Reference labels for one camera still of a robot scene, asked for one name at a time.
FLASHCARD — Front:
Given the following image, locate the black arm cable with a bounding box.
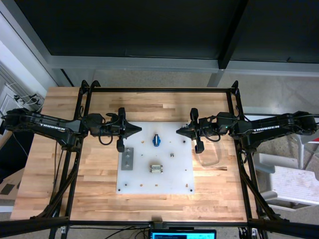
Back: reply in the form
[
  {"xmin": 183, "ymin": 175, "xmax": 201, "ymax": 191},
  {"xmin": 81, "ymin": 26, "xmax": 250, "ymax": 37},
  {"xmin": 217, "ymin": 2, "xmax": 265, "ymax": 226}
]
[
  {"xmin": 202, "ymin": 115, "xmax": 222, "ymax": 142},
  {"xmin": 98, "ymin": 112, "xmax": 118, "ymax": 145}
]

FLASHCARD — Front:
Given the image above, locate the clear plastic tub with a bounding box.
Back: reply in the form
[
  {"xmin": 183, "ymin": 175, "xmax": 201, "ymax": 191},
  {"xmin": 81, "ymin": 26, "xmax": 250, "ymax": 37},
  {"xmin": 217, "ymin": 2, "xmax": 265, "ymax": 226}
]
[{"xmin": 193, "ymin": 138, "xmax": 223, "ymax": 171}]

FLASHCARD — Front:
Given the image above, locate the white mounting board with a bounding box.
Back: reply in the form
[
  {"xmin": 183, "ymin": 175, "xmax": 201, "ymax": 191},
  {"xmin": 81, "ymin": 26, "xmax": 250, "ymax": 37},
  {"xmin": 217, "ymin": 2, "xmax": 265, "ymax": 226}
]
[{"xmin": 116, "ymin": 121, "xmax": 195, "ymax": 194}]

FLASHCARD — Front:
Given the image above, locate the black aluminium frame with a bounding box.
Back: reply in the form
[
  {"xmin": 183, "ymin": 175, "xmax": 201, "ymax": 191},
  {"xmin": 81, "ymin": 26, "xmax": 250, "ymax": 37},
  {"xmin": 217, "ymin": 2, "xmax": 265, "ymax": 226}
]
[{"xmin": 0, "ymin": 79, "xmax": 319, "ymax": 239}]

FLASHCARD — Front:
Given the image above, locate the white cable bundle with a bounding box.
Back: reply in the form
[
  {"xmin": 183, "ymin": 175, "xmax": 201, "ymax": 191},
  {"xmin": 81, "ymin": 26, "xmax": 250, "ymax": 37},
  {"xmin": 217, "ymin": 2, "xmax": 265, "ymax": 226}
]
[{"xmin": 11, "ymin": 93, "xmax": 44, "ymax": 107}]

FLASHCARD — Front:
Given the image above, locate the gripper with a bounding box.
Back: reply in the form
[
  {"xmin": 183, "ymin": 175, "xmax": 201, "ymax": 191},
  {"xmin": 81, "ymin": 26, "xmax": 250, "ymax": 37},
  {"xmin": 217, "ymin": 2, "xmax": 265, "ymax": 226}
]
[
  {"xmin": 176, "ymin": 108, "xmax": 209, "ymax": 153},
  {"xmin": 111, "ymin": 107, "xmax": 142, "ymax": 153}
]

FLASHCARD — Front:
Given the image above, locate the white plastic step stool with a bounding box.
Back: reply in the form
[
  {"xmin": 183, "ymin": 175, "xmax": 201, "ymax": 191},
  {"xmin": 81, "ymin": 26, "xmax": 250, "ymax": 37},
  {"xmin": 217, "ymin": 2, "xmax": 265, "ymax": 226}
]
[{"xmin": 259, "ymin": 152, "xmax": 319, "ymax": 212}]

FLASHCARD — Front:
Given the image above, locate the white metal stand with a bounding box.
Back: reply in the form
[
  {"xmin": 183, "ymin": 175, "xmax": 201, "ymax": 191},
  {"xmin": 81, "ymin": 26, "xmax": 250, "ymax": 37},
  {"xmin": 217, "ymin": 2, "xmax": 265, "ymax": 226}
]
[{"xmin": 286, "ymin": 134, "xmax": 308, "ymax": 170}]

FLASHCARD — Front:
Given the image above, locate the brown cardboard box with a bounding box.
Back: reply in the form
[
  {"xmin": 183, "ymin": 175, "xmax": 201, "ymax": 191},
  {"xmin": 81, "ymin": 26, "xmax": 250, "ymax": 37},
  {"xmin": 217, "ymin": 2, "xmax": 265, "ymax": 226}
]
[{"xmin": 0, "ymin": 169, "xmax": 25, "ymax": 201}]

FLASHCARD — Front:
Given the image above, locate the screen with blue edge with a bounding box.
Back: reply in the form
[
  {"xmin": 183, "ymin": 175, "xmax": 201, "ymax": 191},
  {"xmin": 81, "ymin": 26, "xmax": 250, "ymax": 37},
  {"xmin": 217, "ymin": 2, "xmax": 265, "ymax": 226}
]
[{"xmin": 149, "ymin": 229, "xmax": 217, "ymax": 239}]

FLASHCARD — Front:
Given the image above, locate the blue clamp with white block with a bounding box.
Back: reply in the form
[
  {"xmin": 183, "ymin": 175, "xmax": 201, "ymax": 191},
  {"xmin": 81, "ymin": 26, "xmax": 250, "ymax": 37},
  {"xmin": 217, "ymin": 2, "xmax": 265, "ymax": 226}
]
[{"xmin": 151, "ymin": 133, "xmax": 162, "ymax": 148}]

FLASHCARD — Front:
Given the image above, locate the grey metal bar plate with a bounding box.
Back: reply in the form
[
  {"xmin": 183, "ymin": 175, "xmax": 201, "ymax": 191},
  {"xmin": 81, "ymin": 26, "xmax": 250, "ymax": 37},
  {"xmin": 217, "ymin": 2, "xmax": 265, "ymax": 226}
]
[{"xmin": 120, "ymin": 147, "xmax": 135, "ymax": 171}]

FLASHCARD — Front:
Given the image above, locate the small black camera mount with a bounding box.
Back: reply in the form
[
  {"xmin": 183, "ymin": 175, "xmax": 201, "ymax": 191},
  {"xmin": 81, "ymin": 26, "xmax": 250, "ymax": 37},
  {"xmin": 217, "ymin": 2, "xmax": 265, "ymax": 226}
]
[{"xmin": 152, "ymin": 216, "xmax": 164, "ymax": 229}]

